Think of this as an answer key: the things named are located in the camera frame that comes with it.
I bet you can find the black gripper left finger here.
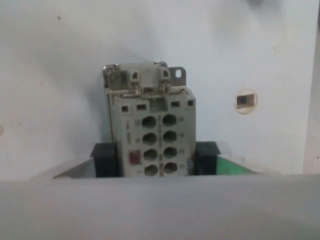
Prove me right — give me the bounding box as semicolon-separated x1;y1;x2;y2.
52;142;118;179

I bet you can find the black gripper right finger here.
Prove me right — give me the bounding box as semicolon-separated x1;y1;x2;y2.
194;140;263;176

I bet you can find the grey waterproof plug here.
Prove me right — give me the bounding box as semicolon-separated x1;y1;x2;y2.
107;61;196;179

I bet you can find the white task board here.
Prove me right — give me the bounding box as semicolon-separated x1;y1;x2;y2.
0;0;320;182

